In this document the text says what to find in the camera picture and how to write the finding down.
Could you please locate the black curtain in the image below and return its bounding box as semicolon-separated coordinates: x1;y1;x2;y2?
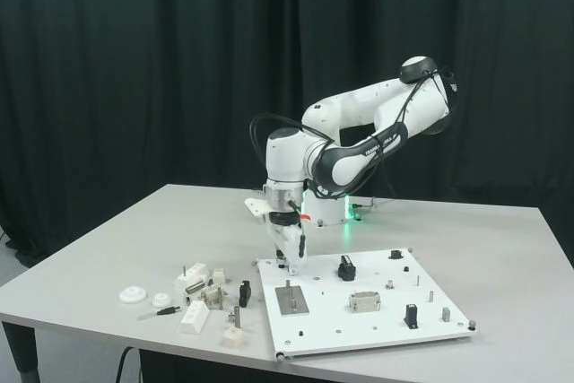
0;0;574;249

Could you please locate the black table leg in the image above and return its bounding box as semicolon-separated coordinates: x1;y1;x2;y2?
2;320;37;383

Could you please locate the white task board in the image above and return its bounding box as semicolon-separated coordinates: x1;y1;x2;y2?
255;247;477;351

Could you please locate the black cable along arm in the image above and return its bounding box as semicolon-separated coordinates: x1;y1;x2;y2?
248;66;458;164

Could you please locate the metal D-SUB plug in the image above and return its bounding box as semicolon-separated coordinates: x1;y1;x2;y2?
196;284;229;312

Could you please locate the black plug with metal pin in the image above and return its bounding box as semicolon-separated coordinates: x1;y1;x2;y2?
137;306;181;320

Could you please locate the white long holder with holes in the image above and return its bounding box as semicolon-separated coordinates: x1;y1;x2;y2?
178;300;211;335
173;261;212;298

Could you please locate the white large gear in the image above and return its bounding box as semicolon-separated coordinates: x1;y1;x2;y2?
117;286;148;305

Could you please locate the black cable under table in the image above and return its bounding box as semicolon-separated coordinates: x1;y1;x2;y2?
117;345;138;383

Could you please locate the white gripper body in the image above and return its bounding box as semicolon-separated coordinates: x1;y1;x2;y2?
267;222;307;268

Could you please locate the black waterproof plug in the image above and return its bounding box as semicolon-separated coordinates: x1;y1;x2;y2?
336;255;357;282

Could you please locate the thin black rod red tag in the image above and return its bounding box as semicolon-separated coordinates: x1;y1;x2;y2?
289;199;311;259

